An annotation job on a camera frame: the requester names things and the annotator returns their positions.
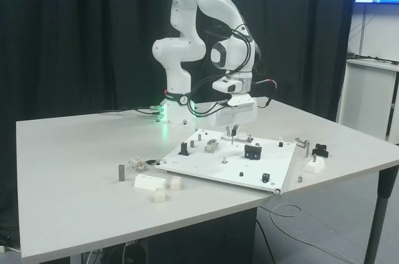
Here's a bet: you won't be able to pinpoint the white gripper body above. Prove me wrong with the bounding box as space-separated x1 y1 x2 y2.
214 101 259 129

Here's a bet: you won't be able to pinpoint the white sloped peg holder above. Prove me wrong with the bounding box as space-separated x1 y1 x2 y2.
303 159 325 174

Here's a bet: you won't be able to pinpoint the long white peg holder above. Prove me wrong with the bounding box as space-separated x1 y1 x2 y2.
133 174 168 191

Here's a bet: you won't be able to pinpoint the white task board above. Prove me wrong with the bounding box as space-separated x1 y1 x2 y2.
155 129 297 197

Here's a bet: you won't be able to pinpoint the black D-SUB plug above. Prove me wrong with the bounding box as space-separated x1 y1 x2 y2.
312 143 331 157

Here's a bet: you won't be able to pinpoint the white waterproof plug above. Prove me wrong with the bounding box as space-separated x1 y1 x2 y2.
128 157 146 172

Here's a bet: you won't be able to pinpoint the white cabinet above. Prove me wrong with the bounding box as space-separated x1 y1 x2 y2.
338 57 399 145

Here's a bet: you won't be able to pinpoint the dark table leg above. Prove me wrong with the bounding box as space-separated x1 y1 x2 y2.
363 164 393 264

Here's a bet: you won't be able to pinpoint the black curtain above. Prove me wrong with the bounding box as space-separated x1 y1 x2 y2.
0 0 362 123

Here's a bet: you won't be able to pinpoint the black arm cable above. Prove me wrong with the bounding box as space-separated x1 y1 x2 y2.
163 0 264 119

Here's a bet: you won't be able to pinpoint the grey floor cable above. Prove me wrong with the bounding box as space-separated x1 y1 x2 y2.
261 203 370 264

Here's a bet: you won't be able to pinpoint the black base cables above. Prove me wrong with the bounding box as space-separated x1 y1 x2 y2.
102 105 163 116

